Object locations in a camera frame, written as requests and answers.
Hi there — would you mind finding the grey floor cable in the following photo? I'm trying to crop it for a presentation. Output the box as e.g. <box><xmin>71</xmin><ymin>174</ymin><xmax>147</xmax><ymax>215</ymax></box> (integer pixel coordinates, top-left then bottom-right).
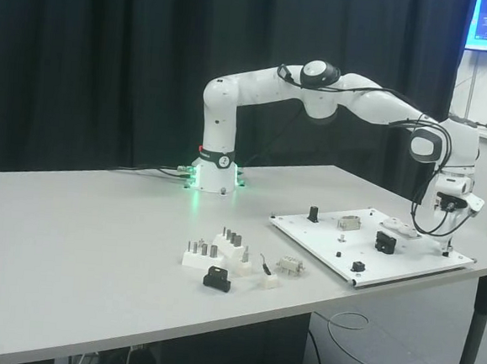
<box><xmin>309</xmin><ymin>308</ymin><xmax>461</xmax><ymax>364</ymax></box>

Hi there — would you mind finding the black USB plug short cable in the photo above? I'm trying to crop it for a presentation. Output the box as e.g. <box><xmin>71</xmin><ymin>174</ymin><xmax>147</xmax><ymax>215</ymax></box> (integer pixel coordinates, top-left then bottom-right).
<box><xmin>258</xmin><ymin>252</ymin><xmax>276</xmax><ymax>277</ymax></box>

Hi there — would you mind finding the black curtain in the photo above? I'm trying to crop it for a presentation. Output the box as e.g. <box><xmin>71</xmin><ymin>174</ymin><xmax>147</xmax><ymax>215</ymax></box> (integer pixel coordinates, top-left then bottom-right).
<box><xmin>0</xmin><ymin>0</ymin><xmax>474</xmax><ymax>364</ymax></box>

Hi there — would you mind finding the flat white mounting plate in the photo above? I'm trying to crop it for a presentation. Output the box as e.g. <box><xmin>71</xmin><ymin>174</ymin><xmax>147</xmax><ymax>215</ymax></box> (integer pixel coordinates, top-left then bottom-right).
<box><xmin>455</xmin><ymin>193</ymin><xmax>487</xmax><ymax>218</ymax></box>

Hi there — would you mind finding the black plug with round base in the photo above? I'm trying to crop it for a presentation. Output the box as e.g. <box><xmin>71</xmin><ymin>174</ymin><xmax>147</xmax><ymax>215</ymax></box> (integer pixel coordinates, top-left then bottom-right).
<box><xmin>373</xmin><ymin>229</ymin><xmax>398</xmax><ymax>256</ymax></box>

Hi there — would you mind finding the white USB plug holder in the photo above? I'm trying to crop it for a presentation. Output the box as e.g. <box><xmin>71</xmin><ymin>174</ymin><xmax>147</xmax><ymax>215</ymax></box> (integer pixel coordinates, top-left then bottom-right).
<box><xmin>257</xmin><ymin>271</ymin><xmax>283</xmax><ymax>292</ymax></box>

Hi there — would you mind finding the black D-SUB plug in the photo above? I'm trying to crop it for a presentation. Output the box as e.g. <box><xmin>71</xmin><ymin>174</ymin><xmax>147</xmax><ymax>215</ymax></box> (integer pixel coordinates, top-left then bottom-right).
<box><xmin>199</xmin><ymin>264</ymin><xmax>234</xmax><ymax>295</ymax></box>

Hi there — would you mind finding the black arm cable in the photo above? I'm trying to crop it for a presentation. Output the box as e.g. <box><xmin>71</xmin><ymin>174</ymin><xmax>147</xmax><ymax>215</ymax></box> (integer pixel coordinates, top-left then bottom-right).
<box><xmin>378</xmin><ymin>115</ymin><xmax>461</xmax><ymax>240</ymax></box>
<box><xmin>273</xmin><ymin>63</ymin><xmax>453</xmax><ymax>134</ymax></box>

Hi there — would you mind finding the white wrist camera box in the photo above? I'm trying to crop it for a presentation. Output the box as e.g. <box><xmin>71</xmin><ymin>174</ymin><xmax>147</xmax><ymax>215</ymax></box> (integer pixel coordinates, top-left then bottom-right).
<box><xmin>437</xmin><ymin>174</ymin><xmax>476</xmax><ymax>197</ymax></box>

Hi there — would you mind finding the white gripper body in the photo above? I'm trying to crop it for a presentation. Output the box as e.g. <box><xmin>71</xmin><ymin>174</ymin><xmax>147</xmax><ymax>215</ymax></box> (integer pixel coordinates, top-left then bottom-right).
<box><xmin>419</xmin><ymin>191</ymin><xmax>459</xmax><ymax>249</ymax></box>

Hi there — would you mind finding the white round peg holder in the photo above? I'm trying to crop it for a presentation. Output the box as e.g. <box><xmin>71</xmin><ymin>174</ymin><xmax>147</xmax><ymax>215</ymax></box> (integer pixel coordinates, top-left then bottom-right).
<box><xmin>180</xmin><ymin>247</ymin><xmax>223</xmax><ymax>272</ymax></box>

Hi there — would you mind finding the black table leg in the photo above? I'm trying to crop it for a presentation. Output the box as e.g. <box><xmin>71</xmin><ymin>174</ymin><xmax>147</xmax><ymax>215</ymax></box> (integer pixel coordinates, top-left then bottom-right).
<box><xmin>451</xmin><ymin>260</ymin><xmax>487</xmax><ymax>364</ymax></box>

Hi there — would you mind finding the black foot cable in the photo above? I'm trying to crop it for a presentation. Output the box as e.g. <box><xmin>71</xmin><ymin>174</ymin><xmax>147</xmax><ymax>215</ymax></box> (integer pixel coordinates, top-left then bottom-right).
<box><xmin>113</xmin><ymin>161</ymin><xmax>195</xmax><ymax>182</ymax></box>

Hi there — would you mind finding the beige rectangular plug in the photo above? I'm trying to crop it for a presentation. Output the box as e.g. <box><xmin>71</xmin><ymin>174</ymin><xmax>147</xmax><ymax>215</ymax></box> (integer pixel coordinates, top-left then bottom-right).
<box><xmin>276</xmin><ymin>254</ymin><xmax>307</xmax><ymax>277</ymax></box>

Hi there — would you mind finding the white square peg holder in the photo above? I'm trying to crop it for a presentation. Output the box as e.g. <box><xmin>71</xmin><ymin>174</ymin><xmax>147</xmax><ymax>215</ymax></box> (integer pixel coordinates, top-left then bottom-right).
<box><xmin>209</xmin><ymin>234</ymin><xmax>251</xmax><ymax>272</ymax></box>

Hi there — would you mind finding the white task board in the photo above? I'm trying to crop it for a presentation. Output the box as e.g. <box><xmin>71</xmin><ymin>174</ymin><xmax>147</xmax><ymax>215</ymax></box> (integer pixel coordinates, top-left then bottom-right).
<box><xmin>262</xmin><ymin>198</ymin><xmax>480</xmax><ymax>299</ymax></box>

